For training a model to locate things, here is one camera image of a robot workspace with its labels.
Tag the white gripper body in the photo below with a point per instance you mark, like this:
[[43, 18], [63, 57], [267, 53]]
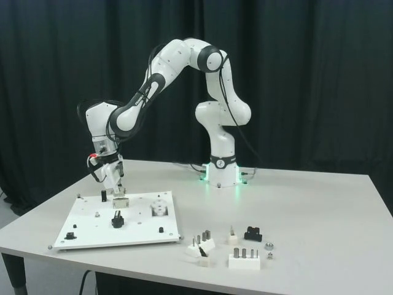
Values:
[[111, 176]]

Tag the grey waterproof plug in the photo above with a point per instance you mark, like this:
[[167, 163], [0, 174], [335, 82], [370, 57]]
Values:
[[119, 193]]

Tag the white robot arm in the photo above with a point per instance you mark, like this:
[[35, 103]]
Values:
[[221, 123]]

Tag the white task board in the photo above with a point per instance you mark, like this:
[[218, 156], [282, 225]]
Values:
[[92, 227]]

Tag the white large gear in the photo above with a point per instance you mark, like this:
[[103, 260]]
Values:
[[160, 204]]

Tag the white medium gear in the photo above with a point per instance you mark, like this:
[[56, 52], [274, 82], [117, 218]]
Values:
[[159, 211]]

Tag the small metal square peg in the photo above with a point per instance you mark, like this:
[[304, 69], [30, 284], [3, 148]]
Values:
[[199, 239]]

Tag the medium metal square peg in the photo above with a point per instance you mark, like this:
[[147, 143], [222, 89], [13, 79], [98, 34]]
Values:
[[204, 236]]

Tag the black under-table panel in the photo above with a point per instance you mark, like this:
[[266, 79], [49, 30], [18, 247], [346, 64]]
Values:
[[122, 289]]

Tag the large metal square peg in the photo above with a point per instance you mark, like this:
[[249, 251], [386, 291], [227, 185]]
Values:
[[209, 236]]

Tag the white square peg holder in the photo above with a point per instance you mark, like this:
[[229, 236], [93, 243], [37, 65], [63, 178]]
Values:
[[209, 245]]

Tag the black curtain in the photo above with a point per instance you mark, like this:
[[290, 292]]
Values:
[[61, 61]]

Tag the small white plug holder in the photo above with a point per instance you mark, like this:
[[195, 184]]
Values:
[[232, 240], [204, 262]]

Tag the small metal plug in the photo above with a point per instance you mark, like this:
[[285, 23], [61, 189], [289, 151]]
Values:
[[232, 230]]

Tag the dark grey table leg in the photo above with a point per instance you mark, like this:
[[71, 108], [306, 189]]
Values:
[[13, 276]]

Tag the large metal round peg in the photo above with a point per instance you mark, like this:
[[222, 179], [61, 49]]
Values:
[[237, 252]]

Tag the medium metal round peg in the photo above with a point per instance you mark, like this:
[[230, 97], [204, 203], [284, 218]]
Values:
[[244, 252]]

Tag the white round peg holder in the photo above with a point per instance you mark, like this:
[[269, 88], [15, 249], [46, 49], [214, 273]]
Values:
[[244, 264]]

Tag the round metal BNC plug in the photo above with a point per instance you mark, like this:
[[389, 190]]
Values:
[[269, 246]]

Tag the small metal bolt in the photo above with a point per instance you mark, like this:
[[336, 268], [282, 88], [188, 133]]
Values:
[[270, 256]]

